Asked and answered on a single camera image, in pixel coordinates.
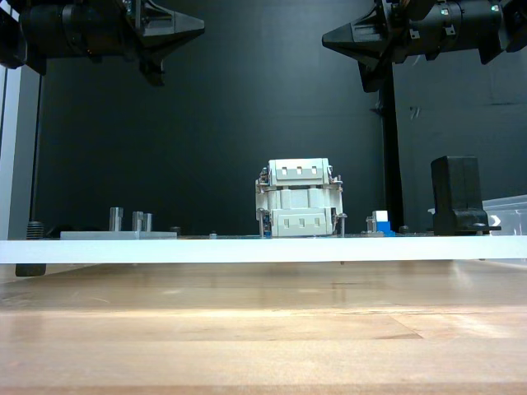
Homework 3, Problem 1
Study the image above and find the clear plastic tub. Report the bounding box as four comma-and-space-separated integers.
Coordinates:
481, 195, 527, 264

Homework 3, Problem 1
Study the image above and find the grey metal plate with posts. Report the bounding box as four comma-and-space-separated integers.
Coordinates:
60, 207, 179, 240

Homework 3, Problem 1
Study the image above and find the black board foot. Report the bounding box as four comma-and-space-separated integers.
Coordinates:
15, 263, 46, 277

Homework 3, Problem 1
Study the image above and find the grey ten-pin connector insert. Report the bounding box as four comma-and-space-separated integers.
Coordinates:
254, 158, 345, 193

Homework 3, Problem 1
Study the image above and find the grey connector base socket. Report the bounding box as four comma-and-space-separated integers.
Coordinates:
254, 185, 349, 239

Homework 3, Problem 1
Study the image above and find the black plastic bracket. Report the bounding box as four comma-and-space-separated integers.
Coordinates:
431, 155, 503, 237

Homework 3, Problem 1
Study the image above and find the white task board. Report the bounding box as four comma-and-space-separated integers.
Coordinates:
0, 235, 527, 267

